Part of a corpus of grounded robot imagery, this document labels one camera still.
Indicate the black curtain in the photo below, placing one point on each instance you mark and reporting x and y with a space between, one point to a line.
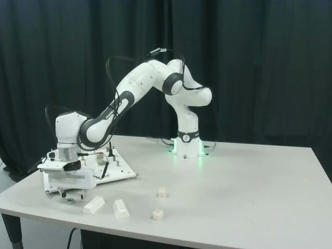
259 52

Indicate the metal bolt nut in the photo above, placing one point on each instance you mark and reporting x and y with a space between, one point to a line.
70 201

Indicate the flat white mounting plate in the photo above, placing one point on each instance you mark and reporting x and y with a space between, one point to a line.
50 166

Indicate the dark table leg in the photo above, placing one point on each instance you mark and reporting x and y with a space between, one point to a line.
11 230

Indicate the white wedge-shaped holder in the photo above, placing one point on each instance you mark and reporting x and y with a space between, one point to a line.
94 205
121 208

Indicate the white task board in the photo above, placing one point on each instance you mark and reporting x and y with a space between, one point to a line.
124 166

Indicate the beige plug block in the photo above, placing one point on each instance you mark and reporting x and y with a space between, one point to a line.
100 158

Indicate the small white camera box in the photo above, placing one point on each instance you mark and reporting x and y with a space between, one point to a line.
51 154

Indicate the black upright thin plug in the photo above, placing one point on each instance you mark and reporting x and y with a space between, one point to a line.
110 151

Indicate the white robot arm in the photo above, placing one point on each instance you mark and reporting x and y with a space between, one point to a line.
145 77

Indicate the white small cube holder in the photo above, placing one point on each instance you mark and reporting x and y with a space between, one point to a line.
161 192
157 214

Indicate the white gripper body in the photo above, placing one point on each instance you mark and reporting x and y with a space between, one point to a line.
70 180

